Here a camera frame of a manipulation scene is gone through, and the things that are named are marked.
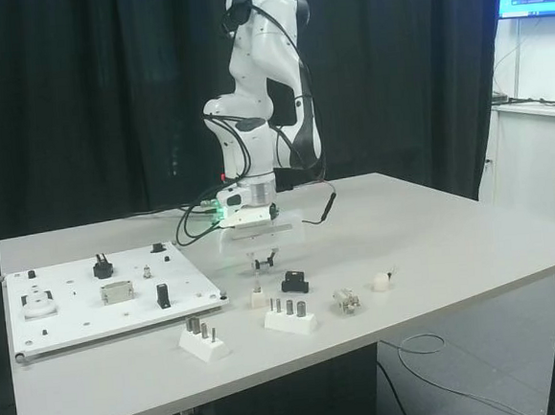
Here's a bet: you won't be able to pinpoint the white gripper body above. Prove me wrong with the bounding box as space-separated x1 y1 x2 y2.
217 213 310 256

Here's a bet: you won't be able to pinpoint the flat white mounting plate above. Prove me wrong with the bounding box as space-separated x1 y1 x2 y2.
220 205 280 232

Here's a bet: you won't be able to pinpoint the black D-SUB plug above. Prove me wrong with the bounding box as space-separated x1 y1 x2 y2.
280 268 312 295

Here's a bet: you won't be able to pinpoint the white round peg holder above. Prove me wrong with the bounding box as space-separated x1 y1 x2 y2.
262 305 320 338

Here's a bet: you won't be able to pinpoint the beige metal connector plug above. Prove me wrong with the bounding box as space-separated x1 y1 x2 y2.
330 287 364 317

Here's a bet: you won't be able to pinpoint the white square peg holder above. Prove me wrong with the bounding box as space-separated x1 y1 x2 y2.
176 326 233 365

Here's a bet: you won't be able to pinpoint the white round plug holder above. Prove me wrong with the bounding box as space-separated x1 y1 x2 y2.
369 270 393 291

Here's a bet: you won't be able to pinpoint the white task board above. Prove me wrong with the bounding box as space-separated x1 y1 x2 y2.
0 235 235 369

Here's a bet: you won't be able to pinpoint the black curtain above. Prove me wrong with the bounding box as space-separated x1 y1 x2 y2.
0 0 537 415

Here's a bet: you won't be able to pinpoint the white large gear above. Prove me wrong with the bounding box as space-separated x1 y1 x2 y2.
19 301 59 323

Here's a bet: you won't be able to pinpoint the white cabinet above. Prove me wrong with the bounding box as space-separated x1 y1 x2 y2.
471 98 555 241

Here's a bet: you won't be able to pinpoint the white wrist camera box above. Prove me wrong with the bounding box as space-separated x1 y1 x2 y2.
216 185 247 211

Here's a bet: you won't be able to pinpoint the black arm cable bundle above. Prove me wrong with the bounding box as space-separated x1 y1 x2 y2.
154 0 341 249

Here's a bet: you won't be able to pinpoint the grey floor cable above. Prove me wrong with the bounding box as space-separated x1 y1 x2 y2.
395 323 555 415

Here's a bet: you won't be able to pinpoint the tangled black cables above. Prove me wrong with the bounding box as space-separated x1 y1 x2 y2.
489 90 555 118

